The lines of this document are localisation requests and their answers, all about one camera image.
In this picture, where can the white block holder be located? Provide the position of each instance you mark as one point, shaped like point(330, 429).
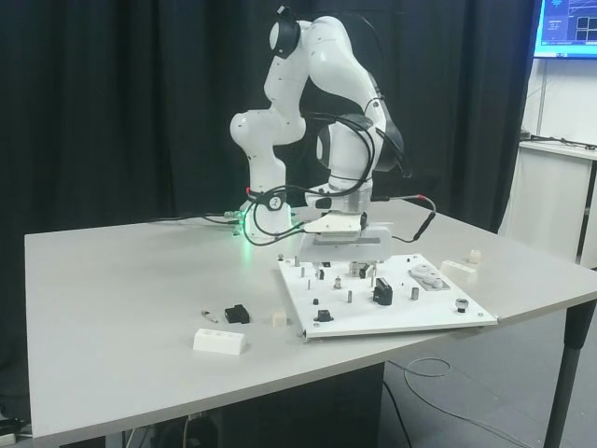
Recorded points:
point(459, 270)

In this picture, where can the white task board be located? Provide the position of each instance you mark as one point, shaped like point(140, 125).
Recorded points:
point(396, 312)

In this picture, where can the white small gear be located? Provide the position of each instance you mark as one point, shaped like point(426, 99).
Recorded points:
point(438, 282)

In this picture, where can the thick metal peg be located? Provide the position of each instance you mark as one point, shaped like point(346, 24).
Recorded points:
point(415, 295)

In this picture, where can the long white holder with round holes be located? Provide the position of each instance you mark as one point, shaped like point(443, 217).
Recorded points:
point(219, 343)

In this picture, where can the white cabinet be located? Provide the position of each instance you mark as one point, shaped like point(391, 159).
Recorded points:
point(555, 200)

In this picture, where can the white large gear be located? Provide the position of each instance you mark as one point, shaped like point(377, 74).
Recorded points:
point(421, 270)

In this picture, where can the small white round-top holder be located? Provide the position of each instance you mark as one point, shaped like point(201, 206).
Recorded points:
point(474, 256)

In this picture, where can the grey table leg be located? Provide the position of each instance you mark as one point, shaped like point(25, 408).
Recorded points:
point(566, 364)

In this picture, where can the grey Ethernet plug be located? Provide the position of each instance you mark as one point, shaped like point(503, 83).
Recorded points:
point(210, 316)

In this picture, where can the small white cube holder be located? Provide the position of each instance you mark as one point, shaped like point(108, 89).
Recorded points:
point(279, 318)

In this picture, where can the waterproof plug with black cap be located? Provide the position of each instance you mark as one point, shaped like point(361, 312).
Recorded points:
point(462, 305)

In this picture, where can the black curtain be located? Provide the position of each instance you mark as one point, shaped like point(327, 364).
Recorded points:
point(116, 102)

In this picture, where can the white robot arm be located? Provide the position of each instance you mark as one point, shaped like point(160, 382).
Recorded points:
point(336, 70)

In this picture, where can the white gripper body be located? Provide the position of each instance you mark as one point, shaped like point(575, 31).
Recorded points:
point(345, 249)

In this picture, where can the blue screen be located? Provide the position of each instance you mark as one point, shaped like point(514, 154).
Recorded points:
point(566, 28)

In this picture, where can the metal BNC plug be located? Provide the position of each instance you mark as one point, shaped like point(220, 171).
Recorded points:
point(336, 283)

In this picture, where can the black D-SUB plug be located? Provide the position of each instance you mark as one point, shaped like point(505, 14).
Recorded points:
point(237, 314)

